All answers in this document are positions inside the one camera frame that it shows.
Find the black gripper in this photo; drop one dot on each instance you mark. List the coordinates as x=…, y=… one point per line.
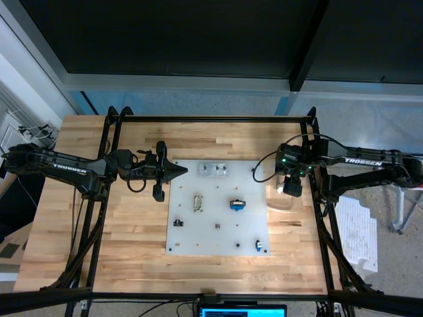
x=161, y=148
x=292, y=188

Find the white RJ45 connector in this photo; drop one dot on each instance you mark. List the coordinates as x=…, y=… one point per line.
x=280, y=188

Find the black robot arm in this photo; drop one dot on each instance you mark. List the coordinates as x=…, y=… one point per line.
x=69, y=166
x=363, y=160

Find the beige connector housing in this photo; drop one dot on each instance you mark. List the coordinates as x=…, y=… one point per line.
x=197, y=203

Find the blue connector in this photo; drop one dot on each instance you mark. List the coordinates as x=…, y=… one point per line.
x=237, y=206

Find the clear plastic tub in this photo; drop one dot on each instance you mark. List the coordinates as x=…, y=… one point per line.
x=279, y=204

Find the black clamp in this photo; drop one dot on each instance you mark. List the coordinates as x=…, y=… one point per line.
x=178, y=223

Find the small blue socket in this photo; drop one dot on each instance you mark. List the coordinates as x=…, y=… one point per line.
x=258, y=245

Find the white task board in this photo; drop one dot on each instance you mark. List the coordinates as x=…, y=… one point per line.
x=205, y=231

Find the grey metal stand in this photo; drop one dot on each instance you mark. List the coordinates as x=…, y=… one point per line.
x=399, y=208

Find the laptop screen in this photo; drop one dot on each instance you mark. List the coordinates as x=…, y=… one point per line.
x=241, y=312

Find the black computer monitor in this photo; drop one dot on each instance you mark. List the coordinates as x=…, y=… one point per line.
x=16, y=204

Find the cardboard box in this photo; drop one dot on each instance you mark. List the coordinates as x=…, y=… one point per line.
x=20, y=236

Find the black aluminium frame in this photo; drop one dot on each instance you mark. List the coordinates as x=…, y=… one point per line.
x=211, y=118

